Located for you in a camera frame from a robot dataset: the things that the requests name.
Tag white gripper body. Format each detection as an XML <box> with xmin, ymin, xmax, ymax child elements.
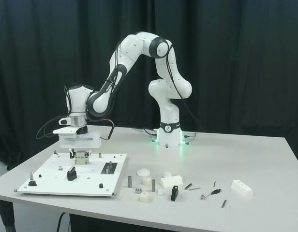
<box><xmin>59</xmin><ymin>131</ymin><xmax>102</xmax><ymax>149</ymax></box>

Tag grey waterproof plug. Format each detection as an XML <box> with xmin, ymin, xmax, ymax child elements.
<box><xmin>74</xmin><ymin>149</ymin><xmax>90</xmax><ymax>166</ymax></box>

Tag thin black rod red tag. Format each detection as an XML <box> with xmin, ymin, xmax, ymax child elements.
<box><xmin>105</xmin><ymin>117</ymin><xmax>115</xmax><ymax>140</ymax></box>

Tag white task board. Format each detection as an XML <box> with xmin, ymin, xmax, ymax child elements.
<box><xmin>14</xmin><ymin>152</ymin><xmax>129</xmax><ymax>198</ymax></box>

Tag white long peg holder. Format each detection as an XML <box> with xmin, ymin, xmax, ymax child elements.
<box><xmin>160</xmin><ymin>174</ymin><xmax>183</xmax><ymax>188</ymax></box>
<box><xmin>230</xmin><ymin>179</ymin><xmax>254</xmax><ymax>196</ymax></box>

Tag dark table leg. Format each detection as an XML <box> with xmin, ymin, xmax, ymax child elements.
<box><xmin>0</xmin><ymin>199</ymin><xmax>14</xmax><ymax>232</ymax></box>

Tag black D-SUB plug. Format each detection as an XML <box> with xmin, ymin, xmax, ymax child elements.
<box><xmin>170</xmin><ymin>185</ymin><xmax>180</xmax><ymax>202</ymax></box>

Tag black curtain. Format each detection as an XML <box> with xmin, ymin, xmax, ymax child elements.
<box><xmin>0</xmin><ymin>0</ymin><xmax>298</xmax><ymax>171</ymax></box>

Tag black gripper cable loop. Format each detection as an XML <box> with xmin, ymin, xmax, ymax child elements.
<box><xmin>36</xmin><ymin>117</ymin><xmax>67</xmax><ymax>140</ymax></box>

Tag black cable under table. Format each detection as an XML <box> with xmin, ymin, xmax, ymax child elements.
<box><xmin>57</xmin><ymin>212</ymin><xmax>70</xmax><ymax>232</ymax></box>

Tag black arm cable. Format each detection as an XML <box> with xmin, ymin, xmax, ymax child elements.
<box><xmin>163</xmin><ymin>41</ymin><xmax>199</xmax><ymax>143</ymax></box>

